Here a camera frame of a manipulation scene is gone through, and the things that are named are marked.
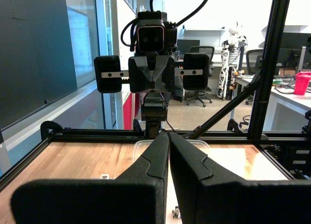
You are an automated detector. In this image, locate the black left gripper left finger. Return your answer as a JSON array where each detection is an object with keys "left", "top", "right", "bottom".
[{"left": 10, "top": 132, "right": 169, "bottom": 224}]

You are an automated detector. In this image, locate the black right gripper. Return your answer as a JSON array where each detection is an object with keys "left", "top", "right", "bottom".
[{"left": 93, "top": 52, "right": 210, "bottom": 94}]

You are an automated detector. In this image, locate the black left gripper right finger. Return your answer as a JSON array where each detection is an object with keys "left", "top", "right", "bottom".
[{"left": 169, "top": 132, "right": 311, "bottom": 224}]

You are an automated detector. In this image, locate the dark hanging jacket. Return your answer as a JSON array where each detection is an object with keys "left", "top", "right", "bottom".
[{"left": 171, "top": 45, "right": 184, "bottom": 103}]

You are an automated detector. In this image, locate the small black monitor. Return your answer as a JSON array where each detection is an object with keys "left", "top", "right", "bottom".
[{"left": 176, "top": 39, "right": 200, "bottom": 53}]

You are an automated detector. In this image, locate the black mesh office chair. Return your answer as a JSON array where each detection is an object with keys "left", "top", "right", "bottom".
[
  {"left": 244, "top": 49, "right": 265, "bottom": 105},
  {"left": 186, "top": 46, "right": 216, "bottom": 107}
]

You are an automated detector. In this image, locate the white desk shelf unit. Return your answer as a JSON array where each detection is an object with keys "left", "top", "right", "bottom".
[{"left": 182, "top": 27, "right": 226, "bottom": 64}]

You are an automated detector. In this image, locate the white lattice humanoid figure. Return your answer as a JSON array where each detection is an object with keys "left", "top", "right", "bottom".
[{"left": 217, "top": 21, "right": 249, "bottom": 100}]

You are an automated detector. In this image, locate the clear plastic tub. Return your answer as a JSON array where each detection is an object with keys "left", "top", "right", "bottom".
[{"left": 134, "top": 139, "right": 211, "bottom": 161}]

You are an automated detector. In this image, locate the white office desk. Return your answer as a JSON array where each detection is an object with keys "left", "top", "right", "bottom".
[{"left": 235, "top": 74, "right": 311, "bottom": 132}]

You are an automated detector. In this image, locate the red plastic container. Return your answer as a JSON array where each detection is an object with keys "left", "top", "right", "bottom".
[{"left": 293, "top": 71, "right": 311, "bottom": 96}]

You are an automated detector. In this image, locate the small brown cardboard box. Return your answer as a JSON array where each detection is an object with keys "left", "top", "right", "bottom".
[{"left": 278, "top": 68, "right": 296, "bottom": 77}]

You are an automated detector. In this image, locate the large black monitor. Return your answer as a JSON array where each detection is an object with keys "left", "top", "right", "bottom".
[{"left": 276, "top": 32, "right": 311, "bottom": 64}]

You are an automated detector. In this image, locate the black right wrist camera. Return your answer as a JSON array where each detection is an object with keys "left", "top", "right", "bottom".
[{"left": 135, "top": 18, "right": 166, "bottom": 52}]

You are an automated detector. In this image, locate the red wall panel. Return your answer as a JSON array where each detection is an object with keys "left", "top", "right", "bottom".
[{"left": 122, "top": 91, "right": 140, "bottom": 130}]

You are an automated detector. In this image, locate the short black right cable loop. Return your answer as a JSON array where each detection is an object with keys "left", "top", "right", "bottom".
[{"left": 121, "top": 17, "right": 137, "bottom": 52}]

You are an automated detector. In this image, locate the black aluminium frame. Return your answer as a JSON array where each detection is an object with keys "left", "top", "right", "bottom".
[{"left": 0, "top": 0, "right": 311, "bottom": 193}]

